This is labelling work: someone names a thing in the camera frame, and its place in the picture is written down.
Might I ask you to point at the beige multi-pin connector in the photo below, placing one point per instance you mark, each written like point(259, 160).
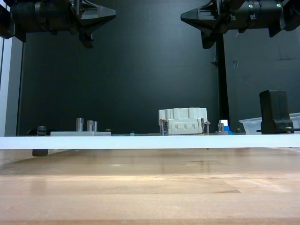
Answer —
point(182, 114)

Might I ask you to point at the black vertical wall post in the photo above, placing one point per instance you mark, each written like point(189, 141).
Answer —
point(222, 82)

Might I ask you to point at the clear plastic tub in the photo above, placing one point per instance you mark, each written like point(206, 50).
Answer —
point(250, 125)

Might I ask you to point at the steel connector screw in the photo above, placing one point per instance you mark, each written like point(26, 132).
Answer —
point(207, 127)
point(162, 126)

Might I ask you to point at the grey wall panel frame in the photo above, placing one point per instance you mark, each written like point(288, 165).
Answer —
point(14, 93)

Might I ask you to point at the medium steel bar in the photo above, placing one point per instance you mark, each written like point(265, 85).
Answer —
point(90, 126)

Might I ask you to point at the tall steel bar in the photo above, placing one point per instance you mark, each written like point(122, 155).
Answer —
point(80, 124)

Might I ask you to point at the black connector housing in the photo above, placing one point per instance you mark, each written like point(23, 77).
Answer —
point(274, 110)

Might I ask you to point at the black rubber foot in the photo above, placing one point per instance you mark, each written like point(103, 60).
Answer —
point(39, 152)

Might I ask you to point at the black threaded screw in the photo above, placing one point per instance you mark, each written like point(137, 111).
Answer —
point(41, 130)

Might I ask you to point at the steel socket-head screw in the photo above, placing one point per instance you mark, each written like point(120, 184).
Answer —
point(220, 126)

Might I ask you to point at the white task board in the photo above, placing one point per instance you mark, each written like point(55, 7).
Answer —
point(150, 141)

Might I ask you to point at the short steel bar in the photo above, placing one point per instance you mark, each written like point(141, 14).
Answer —
point(95, 126)

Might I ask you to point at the grey metal base plate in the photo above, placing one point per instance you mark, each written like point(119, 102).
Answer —
point(70, 133)

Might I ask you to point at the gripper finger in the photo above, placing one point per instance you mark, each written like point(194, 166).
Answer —
point(204, 25)
point(194, 14)
point(96, 24)
point(105, 12)

